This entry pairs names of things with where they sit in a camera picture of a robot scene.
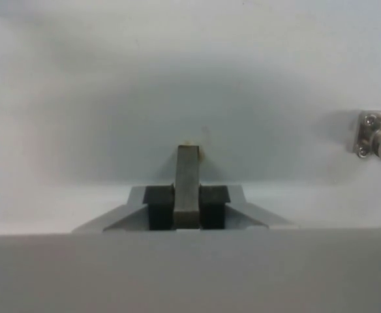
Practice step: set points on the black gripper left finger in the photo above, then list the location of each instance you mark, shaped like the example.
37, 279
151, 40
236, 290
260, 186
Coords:
159, 208

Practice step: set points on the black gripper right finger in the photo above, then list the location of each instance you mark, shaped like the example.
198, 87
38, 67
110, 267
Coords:
211, 208

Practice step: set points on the metal square peg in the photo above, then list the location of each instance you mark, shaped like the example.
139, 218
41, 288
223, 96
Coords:
186, 182

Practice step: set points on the white task board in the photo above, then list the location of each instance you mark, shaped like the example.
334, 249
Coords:
79, 98

